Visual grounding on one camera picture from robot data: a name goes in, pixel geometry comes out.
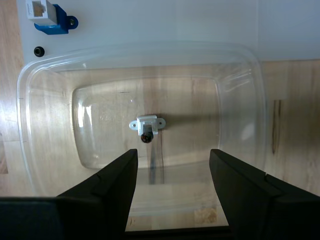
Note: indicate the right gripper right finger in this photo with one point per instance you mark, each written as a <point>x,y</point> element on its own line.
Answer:
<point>245,200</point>

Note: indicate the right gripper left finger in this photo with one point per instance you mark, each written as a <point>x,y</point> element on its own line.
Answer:
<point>105,200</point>

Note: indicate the clear plastic tub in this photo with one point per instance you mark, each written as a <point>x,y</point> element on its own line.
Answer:
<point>50,100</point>

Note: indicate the black corner screw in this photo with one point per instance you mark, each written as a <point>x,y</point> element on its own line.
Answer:
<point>39,51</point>

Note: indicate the white task board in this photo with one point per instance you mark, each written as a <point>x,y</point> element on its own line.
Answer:
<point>175,20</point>

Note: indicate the white plastic holder bracket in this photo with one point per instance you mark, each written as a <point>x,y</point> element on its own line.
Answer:
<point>150,121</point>

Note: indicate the white RJ45 socket blue mount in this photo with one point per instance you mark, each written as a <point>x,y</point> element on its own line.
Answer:
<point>53,27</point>

